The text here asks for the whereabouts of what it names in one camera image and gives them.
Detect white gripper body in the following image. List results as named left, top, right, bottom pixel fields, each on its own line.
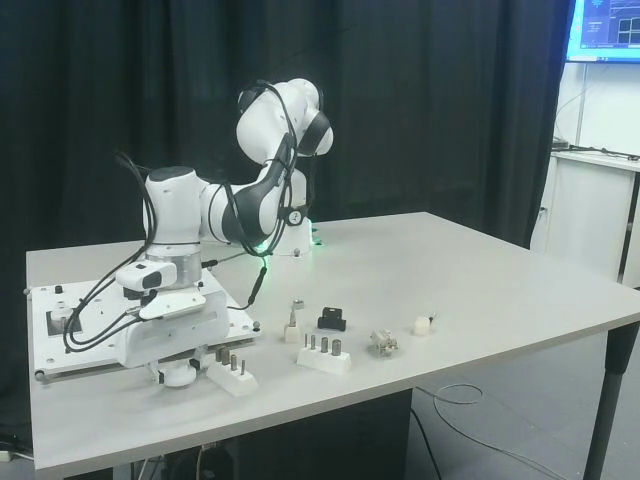
left=117, top=287, right=228, bottom=370

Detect flat white plate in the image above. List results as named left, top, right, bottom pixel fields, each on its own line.
left=138, top=291, right=207, bottom=320

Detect white square peg holder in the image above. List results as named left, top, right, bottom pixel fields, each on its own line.
left=206, top=360, right=260, bottom=399

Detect white task board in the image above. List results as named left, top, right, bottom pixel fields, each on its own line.
left=24, top=277, right=264, bottom=386

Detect white round peg holder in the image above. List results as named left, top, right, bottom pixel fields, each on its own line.
left=295, top=345, right=354, bottom=376

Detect black D-SUB plug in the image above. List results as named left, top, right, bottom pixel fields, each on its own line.
left=316, top=306, right=348, bottom=332

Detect grey waterproof plug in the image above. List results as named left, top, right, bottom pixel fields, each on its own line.
left=369, top=328, right=401, bottom=359

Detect black curtain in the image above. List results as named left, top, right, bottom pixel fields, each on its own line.
left=0, top=0, right=576, bottom=451

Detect black table leg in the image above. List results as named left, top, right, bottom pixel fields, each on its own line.
left=583, top=327, right=637, bottom=480

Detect white cabinet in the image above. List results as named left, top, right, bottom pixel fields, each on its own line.
left=529, top=147, right=640, bottom=290

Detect blue screen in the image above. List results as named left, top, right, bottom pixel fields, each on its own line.
left=566, top=0, right=640, bottom=65

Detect silver wrist ring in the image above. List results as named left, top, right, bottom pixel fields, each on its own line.
left=147, top=249, right=204, bottom=290

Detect thin black rod on wire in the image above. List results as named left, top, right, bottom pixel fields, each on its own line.
left=202, top=252, right=270, bottom=307

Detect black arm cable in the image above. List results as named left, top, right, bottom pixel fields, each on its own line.
left=59, top=78, right=324, bottom=351

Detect grey floor cable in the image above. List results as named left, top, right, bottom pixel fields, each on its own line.
left=432, top=382, right=640, bottom=480

